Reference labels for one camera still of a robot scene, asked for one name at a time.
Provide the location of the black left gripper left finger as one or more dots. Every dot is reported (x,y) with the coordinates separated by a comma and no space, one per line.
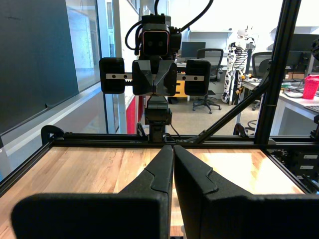
(112,214)

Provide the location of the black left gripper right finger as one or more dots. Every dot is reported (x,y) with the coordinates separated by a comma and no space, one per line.
(236,216)

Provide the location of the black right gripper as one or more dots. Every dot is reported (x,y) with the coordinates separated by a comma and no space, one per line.
(112,87)

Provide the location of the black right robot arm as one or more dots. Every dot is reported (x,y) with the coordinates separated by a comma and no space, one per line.
(158,114)

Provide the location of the yellow drawer cabinet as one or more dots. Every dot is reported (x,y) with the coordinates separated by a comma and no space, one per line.
(180,89)

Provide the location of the black computer monitor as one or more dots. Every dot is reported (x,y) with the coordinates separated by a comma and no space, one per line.
(299,59)
(193,49)

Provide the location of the black office chair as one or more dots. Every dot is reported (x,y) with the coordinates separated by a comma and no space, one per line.
(261,64)
(207,104)

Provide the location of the white lattice robot figure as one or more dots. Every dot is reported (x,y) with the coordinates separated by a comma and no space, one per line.
(239,57)

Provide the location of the white office desk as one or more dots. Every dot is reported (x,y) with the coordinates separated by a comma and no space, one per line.
(294,119)

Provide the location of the red plastic container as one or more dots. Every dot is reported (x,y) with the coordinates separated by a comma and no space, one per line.
(311,87)

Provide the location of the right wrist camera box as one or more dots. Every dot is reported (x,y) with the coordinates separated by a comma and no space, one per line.
(155,42)

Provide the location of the black curved frame bracket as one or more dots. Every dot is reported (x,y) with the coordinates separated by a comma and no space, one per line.
(51,130)
(240,129)

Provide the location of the black aluminium table frame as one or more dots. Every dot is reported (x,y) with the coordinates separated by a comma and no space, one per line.
(268,112)

